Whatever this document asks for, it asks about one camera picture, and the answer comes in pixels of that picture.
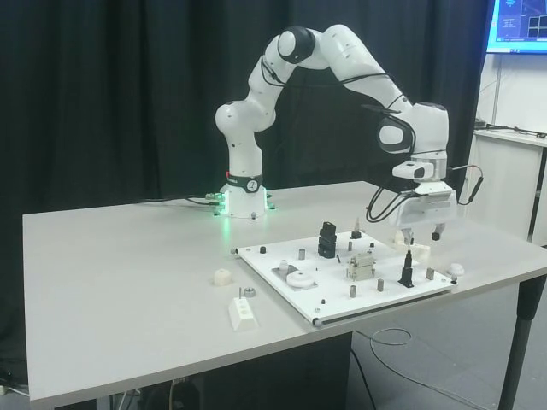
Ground blue screen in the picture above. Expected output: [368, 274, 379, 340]
[485, 0, 547, 55]

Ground white task board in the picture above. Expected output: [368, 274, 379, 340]
[236, 232, 465, 330]

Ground dark grey table leg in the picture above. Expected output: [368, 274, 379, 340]
[498, 272, 547, 410]

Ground white large gear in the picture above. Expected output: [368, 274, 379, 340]
[286, 272, 316, 292]

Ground black plug with short cable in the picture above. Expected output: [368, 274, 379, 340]
[397, 243, 416, 288]

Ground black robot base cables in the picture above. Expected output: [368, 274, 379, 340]
[144, 193, 227, 208]

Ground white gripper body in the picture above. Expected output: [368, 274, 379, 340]
[390, 189, 457, 234]

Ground black curtain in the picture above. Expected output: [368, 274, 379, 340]
[0, 0, 491, 381]

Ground black D-SUB plug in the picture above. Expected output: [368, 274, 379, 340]
[317, 220, 338, 261]

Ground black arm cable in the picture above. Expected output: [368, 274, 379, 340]
[259, 55, 419, 151]

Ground black looped gripper cable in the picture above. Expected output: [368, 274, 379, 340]
[364, 170, 412, 224]

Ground white cabinet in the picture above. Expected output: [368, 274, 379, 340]
[454, 127, 547, 249]

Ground white peg holder with holes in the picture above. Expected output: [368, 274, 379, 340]
[227, 298, 261, 332]

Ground grey floor cable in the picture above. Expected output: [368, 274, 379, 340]
[369, 327, 506, 405]

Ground thin black rod on wire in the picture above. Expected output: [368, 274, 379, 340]
[446, 163, 486, 206]

